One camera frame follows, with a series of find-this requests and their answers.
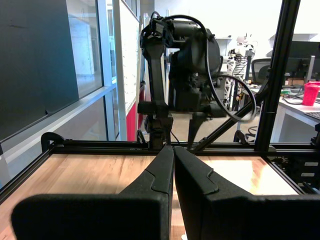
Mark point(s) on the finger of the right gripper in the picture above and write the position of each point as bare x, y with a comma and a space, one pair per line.
195, 125

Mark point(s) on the white lattice humanoid figure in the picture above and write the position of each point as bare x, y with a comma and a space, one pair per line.
229, 87

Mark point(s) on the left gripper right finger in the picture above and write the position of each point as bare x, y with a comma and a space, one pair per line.
237, 217

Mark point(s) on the red plastic cup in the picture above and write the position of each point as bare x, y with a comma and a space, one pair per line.
311, 95

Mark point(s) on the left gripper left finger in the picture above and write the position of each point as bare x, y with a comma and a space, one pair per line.
100, 215

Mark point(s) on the black rounded frame bracket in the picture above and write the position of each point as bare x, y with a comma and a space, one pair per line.
46, 140
238, 136

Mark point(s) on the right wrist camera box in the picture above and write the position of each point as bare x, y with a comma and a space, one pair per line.
186, 100

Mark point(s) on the black office chair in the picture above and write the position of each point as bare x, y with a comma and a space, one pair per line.
260, 72

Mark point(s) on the white desk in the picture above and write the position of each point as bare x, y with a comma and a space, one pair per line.
300, 112

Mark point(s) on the black keyboard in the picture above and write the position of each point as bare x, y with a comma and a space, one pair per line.
313, 115

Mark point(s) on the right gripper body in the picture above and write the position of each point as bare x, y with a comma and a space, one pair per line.
217, 111

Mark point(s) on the black electronics box white labels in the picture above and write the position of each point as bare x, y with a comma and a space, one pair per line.
295, 170

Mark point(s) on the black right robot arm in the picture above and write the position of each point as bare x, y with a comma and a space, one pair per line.
157, 75

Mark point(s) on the dark computer monitor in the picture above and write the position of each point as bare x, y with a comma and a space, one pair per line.
300, 57

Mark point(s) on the red cabinet panel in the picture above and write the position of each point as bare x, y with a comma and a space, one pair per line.
131, 122

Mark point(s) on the black metal frame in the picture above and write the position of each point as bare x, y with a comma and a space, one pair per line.
277, 75

